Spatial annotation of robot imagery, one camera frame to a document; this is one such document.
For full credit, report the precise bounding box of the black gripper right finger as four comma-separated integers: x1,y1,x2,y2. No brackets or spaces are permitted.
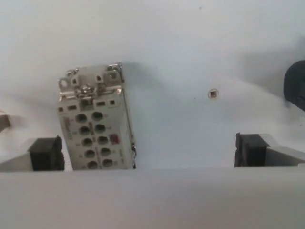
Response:
234,132,305,167

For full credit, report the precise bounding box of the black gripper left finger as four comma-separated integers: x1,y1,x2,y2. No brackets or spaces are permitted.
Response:
0,135,66,172

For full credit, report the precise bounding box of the grey multi-pin connector block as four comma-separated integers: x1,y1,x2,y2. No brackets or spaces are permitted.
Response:
56,61,138,171

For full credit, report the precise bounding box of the black D-SUB plug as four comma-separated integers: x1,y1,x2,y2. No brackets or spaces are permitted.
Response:
283,59,305,111

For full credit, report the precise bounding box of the white task board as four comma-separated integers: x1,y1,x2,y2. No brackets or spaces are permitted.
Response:
0,0,305,171

